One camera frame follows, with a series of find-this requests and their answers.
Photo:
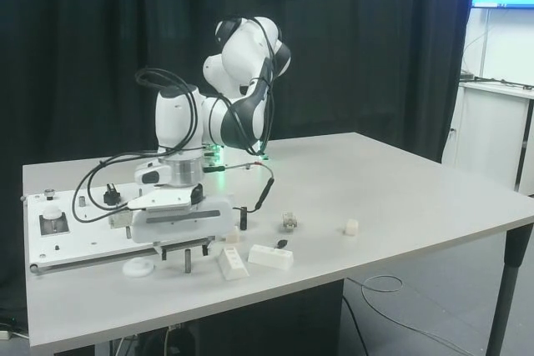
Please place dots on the black curtain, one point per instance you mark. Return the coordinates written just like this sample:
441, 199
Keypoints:
83, 39

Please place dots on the white peg holder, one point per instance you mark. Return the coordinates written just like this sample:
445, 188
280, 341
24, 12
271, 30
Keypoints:
231, 263
271, 256

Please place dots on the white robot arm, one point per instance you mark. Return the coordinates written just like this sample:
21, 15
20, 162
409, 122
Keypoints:
246, 56

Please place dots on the black D-SUB plug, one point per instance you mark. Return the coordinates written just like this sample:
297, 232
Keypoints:
243, 217

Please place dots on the white large gear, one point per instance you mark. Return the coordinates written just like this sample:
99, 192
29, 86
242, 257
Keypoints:
139, 267

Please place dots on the metal BNC plug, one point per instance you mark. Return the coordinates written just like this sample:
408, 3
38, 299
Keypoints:
50, 194

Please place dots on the white task board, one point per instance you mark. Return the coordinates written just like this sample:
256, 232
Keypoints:
83, 243

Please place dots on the black panel under table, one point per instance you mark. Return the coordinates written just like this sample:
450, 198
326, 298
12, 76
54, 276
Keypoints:
271, 318

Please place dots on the white cabinet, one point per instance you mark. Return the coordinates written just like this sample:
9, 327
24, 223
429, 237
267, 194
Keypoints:
488, 135

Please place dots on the white small gear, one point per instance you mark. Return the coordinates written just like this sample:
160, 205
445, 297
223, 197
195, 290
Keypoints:
52, 212

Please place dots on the dark table leg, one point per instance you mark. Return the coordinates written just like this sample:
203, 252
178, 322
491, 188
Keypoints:
511, 289

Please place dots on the silver metal plug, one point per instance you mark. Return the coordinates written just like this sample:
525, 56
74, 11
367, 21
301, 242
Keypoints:
289, 222

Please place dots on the white power strip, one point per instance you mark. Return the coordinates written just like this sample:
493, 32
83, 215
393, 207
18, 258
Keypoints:
5, 335

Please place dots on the metal square peg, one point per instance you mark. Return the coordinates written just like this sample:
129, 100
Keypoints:
188, 261

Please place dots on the small white cube holder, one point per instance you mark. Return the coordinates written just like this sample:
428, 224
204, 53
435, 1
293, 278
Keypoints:
234, 235
351, 227

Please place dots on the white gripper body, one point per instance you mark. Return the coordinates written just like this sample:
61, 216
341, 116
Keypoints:
179, 227

